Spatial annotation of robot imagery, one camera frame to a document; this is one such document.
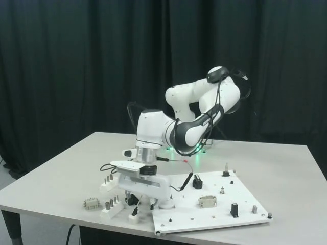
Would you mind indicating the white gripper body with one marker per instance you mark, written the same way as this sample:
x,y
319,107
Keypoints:
x,y
143,187

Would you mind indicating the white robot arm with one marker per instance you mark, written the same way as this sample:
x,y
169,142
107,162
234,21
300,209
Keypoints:
x,y
189,132

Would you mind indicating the white USB plug holder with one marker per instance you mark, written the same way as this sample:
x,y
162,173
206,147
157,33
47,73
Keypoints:
x,y
134,217

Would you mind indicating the black Ethernet plug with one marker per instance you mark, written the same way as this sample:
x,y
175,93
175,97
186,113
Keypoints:
x,y
133,199

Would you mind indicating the small metal round peg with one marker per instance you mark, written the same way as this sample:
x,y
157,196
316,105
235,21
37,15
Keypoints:
x,y
116,198

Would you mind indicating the medium metal round peg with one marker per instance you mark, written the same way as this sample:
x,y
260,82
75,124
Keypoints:
x,y
112,201

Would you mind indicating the white square peg holder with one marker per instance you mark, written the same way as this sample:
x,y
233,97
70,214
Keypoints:
x,y
107,186

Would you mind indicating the large metal round peg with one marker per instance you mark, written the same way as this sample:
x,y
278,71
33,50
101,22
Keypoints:
x,y
107,204

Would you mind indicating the white round peg holder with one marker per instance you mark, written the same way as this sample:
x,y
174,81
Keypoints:
x,y
111,212

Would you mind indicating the flat white mounting plate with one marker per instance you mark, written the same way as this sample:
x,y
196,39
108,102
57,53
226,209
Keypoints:
x,y
125,164

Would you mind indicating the thin black rod red tag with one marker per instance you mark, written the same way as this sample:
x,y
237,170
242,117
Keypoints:
x,y
163,159

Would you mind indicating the metal D-SUB plug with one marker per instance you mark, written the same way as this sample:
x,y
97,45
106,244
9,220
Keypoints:
x,y
90,202

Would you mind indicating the white task board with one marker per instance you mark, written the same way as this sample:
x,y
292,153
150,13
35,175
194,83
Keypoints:
x,y
204,219

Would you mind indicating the dark table leg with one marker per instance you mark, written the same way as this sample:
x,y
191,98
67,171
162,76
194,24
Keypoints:
x,y
11,229

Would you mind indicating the black curtain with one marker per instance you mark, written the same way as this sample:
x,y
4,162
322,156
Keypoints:
x,y
76,63

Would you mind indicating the small white camera box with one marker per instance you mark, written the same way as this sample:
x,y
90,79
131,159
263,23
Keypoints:
x,y
129,153

